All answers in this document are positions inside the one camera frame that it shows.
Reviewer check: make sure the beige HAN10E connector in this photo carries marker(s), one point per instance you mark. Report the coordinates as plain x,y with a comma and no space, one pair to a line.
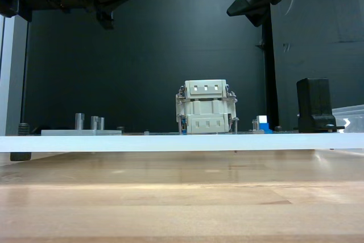
206,88

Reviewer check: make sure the small blue white connector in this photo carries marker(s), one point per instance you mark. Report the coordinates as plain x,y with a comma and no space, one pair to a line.
264,127

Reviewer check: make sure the mounted beige connector base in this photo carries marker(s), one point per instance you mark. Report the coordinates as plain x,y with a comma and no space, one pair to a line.
207,123

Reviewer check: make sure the black socket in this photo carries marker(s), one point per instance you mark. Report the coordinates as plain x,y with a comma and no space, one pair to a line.
312,100

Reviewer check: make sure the small silver clip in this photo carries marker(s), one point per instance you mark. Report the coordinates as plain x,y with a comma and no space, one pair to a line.
254,125

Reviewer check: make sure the grey metal block with pegs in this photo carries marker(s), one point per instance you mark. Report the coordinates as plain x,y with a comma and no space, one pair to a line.
79,132

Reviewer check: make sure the blue clamp with plug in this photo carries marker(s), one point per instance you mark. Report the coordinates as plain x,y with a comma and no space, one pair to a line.
184,131

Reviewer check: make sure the clear plastic tub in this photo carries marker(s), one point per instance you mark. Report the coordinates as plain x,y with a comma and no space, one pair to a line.
352,117

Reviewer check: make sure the white task board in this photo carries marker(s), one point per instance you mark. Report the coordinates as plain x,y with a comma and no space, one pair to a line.
182,143

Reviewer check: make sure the black board foot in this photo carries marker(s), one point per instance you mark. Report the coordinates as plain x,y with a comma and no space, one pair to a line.
20,156

